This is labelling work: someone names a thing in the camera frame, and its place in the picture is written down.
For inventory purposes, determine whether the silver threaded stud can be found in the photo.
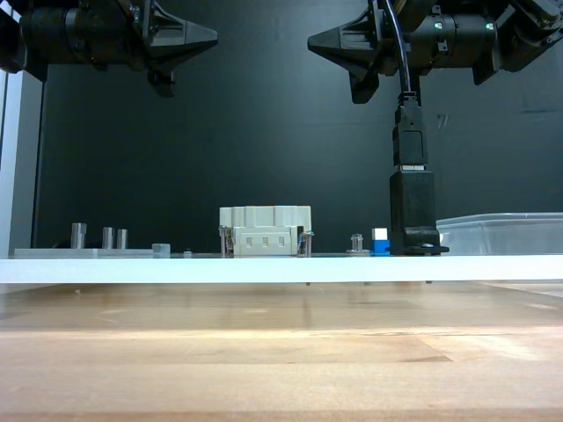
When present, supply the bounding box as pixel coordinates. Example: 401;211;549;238
346;234;371;256

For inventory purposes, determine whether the grey aluminium wall post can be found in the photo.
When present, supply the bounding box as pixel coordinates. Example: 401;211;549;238
0;68;45;258

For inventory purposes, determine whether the large silver metal post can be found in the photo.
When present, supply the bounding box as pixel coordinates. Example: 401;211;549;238
70;222;88;250

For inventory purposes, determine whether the white board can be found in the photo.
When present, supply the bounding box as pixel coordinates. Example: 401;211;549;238
0;253;563;285

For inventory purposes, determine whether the clear plastic container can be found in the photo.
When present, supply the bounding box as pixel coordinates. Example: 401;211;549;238
435;212;563;256

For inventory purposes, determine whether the beige multi-pin connector housing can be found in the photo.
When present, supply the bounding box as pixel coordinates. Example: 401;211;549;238
218;204;316;258

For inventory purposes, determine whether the small blue white connector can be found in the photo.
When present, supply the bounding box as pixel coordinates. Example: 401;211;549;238
369;227;391;257

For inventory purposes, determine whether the grey aluminium plate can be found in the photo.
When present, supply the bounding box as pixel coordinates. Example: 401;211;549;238
13;247;154;258

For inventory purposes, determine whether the black USB connector with cable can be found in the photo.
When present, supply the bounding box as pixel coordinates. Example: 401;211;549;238
378;0;428;171

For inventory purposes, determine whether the black USB hub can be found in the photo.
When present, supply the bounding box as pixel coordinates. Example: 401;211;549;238
388;170;450;257

